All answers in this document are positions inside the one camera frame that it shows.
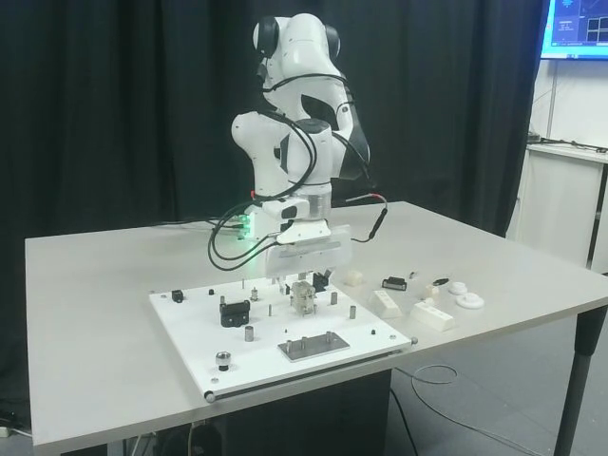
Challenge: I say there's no white cabinet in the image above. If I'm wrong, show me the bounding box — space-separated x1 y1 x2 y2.
514 141 608 276

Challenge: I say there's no grey floor cable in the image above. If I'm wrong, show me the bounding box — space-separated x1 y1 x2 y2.
392 362 479 456

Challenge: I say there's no grey waterproof plug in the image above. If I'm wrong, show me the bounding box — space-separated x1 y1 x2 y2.
289 280 319 318

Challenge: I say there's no black box under table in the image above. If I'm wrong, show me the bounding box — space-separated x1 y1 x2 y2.
207 368 394 456

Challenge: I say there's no silver flange ring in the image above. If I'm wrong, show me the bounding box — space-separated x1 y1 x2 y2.
303 191 333 222

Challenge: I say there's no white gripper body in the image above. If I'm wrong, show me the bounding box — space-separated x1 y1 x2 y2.
264 223 354 281

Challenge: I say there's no flat white mounting plate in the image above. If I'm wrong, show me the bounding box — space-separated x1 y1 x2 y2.
277 218 333 246

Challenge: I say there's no blue screen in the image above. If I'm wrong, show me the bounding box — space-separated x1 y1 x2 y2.
538 0 608 62

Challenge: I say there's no white holder with square holes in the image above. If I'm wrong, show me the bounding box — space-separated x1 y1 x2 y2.
370 289 405 319

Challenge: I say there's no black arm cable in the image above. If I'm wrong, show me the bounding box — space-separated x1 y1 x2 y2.
332 70 381 200
205 111 315 275

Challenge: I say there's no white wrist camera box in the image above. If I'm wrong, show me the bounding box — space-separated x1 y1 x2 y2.
262 198 311 224

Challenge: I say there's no thin black rod on wire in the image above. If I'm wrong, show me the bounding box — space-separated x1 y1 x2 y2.
345 191 391 244

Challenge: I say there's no black curtain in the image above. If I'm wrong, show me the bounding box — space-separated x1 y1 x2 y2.
0 0 543 241

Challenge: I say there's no white task board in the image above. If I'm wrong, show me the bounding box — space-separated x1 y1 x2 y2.
148 276 420 403

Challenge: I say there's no dark table leg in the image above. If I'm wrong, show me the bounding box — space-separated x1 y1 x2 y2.
554 303 599 456

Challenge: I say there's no white holder with round holes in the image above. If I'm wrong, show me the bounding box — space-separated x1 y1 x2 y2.
408 299 459 333

